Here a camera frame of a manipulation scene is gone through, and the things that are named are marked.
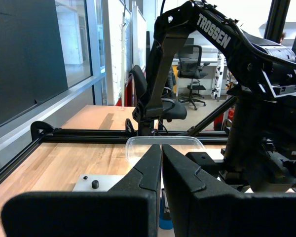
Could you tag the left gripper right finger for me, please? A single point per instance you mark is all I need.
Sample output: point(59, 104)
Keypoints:
point(212, 212)

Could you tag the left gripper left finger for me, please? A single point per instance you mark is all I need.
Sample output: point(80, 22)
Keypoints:
point(93, 214)

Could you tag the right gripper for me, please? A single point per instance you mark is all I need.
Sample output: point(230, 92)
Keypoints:
point(261, 172)

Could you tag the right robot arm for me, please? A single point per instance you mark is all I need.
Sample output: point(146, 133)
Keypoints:
point(236, 49)

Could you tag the white task board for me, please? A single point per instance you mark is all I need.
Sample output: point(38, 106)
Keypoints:
point(106, 181)

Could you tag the blue socket block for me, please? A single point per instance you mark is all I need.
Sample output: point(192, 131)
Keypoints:
point(165, 217)

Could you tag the clear plastic container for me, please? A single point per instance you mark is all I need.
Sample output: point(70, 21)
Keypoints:
point(138, 148)

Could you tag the wooden desk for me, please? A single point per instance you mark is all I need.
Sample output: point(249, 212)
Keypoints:
point(88, 118)

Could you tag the black office chair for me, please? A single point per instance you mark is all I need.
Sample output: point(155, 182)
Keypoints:
point(190, 66)
point(173, 111)

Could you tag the black frame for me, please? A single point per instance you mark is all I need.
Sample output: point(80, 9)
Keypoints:
point(88, 135)

